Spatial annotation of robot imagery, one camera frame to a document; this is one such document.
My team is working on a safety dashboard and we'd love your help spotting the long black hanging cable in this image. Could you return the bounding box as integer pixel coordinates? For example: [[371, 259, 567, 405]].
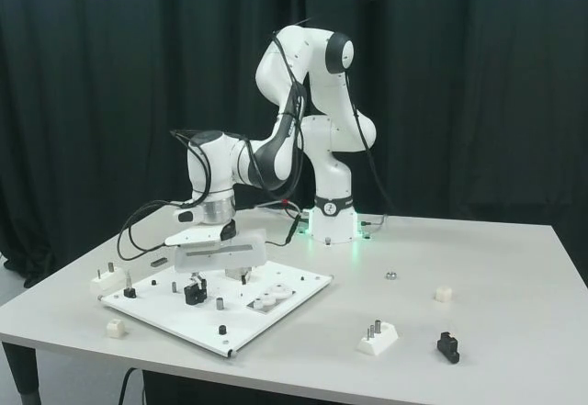
[[342, 67, 392, 218]]

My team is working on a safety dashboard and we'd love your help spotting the thin black rod with red tag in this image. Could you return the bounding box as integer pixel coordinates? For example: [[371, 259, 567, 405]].
[[264, 198, 304, 246]]

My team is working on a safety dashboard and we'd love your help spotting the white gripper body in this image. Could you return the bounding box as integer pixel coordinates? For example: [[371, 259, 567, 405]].
[[173, 232, 268, 275]]

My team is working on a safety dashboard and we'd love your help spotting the black D-SUB plug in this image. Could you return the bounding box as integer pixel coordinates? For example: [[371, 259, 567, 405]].
[[435, 331, 462, 363]]

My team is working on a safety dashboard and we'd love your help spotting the white peg holder with two pegs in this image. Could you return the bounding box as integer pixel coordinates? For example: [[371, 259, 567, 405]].
[[90, 269, 126, 292]]

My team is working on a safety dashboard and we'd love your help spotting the black cable bundle along arm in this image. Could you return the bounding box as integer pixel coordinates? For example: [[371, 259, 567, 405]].
[[169, 28, 314, 195]]

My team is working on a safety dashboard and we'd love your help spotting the white large gear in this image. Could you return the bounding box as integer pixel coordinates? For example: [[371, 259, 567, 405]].
[[270, 283, 296, 303]]

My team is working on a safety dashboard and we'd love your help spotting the black cable under table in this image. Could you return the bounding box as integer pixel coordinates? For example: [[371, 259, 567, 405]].
[[119, 366, 140, 405]]

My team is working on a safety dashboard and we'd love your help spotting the white peg holder with three pegs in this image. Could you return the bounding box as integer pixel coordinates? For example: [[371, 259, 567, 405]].
[[356, 324, 399, 357]]

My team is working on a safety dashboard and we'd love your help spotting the black curtain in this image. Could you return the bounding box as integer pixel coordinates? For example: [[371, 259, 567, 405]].
[[0, 0, 588, 289]]

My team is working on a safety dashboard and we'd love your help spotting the black looped cable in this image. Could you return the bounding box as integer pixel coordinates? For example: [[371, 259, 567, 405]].
[[116, 197, 197, 262]]

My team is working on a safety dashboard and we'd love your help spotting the white task board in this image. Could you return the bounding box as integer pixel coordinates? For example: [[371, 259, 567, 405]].
[[98, 257, 334, 358]]

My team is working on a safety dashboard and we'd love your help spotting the black table leg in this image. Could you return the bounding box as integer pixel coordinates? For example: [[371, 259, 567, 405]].
[[0, 340, 39, 405]]

